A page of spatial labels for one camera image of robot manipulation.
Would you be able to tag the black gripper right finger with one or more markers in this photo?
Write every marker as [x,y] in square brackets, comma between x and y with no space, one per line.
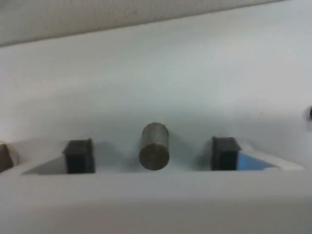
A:
[225,153]

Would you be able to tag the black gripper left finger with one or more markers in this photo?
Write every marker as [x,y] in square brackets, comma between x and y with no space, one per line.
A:
[79,158]

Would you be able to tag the metal round peg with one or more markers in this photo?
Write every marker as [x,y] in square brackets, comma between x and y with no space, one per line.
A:
[154,148]

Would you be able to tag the white task board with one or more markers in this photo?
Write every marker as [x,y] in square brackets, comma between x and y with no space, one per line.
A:
[156,85]

